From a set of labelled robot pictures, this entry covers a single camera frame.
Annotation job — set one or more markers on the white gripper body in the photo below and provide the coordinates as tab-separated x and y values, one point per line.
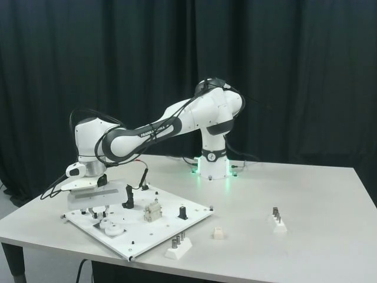
94	199

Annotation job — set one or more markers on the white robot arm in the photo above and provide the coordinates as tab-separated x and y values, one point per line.
206	112

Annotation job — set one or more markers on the white medium gear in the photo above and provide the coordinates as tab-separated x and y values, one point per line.
106	227

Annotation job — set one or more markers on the white large gear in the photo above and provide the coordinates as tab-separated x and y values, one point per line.
116	230

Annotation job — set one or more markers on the metal BNC plug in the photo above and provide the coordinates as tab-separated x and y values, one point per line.
83	211

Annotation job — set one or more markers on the flat white mounting plate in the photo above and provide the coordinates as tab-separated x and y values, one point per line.
79	185

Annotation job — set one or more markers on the black D-SUB plug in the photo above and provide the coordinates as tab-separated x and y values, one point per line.
128	199

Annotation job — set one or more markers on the black bolt with metal shaft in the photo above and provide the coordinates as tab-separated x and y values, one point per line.
145	187

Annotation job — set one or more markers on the beige waterproof plug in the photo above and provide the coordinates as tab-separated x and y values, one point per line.
152	213

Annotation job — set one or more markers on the thin black rod red tag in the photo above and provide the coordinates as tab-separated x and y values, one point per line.
144	177

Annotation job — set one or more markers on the white task board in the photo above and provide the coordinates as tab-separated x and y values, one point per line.
165	230

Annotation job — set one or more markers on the black cabinet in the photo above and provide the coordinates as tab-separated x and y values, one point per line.
117	277

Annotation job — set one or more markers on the large metal round peg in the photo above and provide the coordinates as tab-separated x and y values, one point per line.
173	244

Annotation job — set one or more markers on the small black plug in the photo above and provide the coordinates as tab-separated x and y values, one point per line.
183	213

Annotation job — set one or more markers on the medium metal round peg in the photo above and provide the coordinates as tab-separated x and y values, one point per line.
178	240

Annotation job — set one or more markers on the small metal round peg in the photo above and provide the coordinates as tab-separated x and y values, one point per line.
182	237

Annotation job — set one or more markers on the white round peg holder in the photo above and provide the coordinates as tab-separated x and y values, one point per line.
179	253

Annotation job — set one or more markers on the dark grey table leg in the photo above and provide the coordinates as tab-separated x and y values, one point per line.
13	262

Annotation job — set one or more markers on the small empty white holder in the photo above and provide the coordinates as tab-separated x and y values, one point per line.
218	233

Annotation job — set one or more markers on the black curtains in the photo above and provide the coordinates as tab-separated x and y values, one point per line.
88	44

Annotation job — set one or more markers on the large metal square peg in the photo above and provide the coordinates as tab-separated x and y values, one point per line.
275	211

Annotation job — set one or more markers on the medium metal square peg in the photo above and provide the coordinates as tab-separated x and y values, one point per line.
277	216

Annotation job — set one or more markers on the white square peg holder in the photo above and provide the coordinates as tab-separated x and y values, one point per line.
278	227

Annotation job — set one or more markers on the small metal square peg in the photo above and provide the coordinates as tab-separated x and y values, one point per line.
279	220

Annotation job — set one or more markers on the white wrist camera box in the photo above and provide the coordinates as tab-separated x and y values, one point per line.
75	169

